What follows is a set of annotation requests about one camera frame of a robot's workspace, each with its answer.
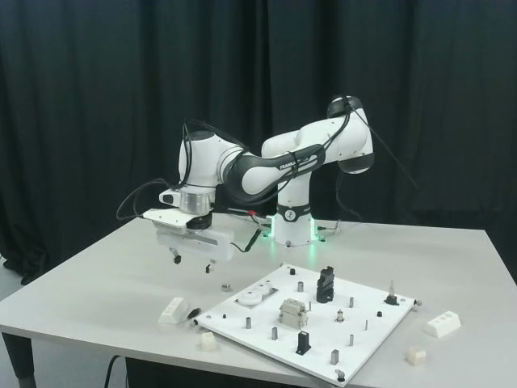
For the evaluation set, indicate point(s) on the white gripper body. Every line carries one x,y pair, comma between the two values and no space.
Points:
202,243

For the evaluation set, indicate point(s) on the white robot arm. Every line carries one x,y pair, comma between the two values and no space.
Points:
194,161

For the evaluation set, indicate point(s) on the flat white mounting plate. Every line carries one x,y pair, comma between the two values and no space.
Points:
169,217

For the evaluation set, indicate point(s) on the white large gear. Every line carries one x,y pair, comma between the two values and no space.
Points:
248,301

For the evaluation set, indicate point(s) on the thin black rod with red tag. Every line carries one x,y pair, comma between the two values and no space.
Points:
254,240

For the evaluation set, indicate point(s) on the white medium gear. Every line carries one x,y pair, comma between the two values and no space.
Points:
256,293

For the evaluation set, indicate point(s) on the small white holder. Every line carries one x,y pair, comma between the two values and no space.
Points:
207,342
416,356

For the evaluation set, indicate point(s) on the metal square peg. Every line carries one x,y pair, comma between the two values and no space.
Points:
335,356
275,334

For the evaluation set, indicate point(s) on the black D-SUB plug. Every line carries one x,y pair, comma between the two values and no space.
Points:
325,287

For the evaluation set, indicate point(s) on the black USB plug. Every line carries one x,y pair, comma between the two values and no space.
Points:
304,343

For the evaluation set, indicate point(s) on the white task board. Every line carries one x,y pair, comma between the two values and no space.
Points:
307,343

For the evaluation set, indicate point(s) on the metal BNC plug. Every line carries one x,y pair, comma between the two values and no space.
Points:
340,316

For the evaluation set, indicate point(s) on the metal plug on black base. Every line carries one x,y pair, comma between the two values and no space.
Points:
391,297

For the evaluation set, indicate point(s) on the black table leg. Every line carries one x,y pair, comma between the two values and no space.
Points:
18,359

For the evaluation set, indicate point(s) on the black curtain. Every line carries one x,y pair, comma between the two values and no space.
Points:
101,81

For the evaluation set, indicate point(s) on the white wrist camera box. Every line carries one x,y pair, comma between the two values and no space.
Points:
169,198

